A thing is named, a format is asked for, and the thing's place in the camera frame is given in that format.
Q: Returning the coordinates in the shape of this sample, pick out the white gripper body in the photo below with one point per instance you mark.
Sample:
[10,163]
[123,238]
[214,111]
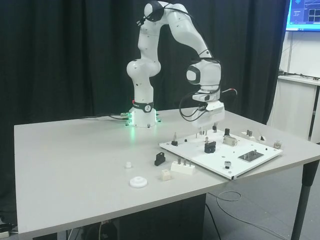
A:
[212,116]

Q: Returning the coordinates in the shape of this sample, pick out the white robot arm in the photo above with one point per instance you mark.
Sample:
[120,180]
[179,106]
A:
[147,50]

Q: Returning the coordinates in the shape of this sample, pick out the black D-SUB plug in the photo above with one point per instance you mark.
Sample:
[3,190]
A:
[160,159]

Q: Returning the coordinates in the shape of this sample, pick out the metal BNC plug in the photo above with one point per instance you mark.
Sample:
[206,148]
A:
[207,139]

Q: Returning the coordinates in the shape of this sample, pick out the flat white mounting plate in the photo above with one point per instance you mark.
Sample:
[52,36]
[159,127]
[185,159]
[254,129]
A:
[215,105]

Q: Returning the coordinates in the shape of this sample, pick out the black USB plug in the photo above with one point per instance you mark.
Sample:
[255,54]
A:
[227,132]

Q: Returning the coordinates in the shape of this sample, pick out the black plug with metal rod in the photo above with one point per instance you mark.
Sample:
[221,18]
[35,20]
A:
[174,142]

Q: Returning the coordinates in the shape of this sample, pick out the white task board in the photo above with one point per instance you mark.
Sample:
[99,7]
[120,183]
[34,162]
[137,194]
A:
[220,160]

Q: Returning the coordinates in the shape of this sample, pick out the white holder with metal pegs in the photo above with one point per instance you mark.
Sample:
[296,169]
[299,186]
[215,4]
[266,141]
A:
[248,136]

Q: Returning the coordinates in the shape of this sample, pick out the metal bolt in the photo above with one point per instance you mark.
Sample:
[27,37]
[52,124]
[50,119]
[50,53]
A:
[227,164]

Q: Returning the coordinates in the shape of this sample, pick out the white long peg holder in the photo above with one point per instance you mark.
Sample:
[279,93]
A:
[182,169]

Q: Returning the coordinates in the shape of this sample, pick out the white holder with black plug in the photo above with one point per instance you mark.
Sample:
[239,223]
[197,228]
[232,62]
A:
[261,140]

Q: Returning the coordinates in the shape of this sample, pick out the small black plug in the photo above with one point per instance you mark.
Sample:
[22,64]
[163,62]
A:
[262,137]

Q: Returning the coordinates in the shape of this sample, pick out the small white cube holder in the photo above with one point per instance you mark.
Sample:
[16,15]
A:
[165,175]

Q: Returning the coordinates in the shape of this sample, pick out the clear Ethernet plug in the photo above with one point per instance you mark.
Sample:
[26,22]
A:
[277,144]

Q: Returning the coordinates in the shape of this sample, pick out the white small gear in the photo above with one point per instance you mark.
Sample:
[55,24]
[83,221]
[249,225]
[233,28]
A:
[128,165]

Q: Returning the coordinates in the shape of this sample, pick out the white large gear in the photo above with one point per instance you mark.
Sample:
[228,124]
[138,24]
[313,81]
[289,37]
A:
[138,181]

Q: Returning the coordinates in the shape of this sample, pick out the black table leg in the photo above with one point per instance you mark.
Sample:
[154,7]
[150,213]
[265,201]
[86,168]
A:
[303,197]

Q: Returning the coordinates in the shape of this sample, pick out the blue screen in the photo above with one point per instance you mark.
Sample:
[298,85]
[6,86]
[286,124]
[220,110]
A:
[303,15]

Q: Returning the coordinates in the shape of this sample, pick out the black curtains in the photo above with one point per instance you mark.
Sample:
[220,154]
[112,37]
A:
[62,62]

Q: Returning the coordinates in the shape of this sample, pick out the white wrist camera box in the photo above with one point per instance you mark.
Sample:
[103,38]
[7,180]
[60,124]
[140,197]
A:
[203,97]

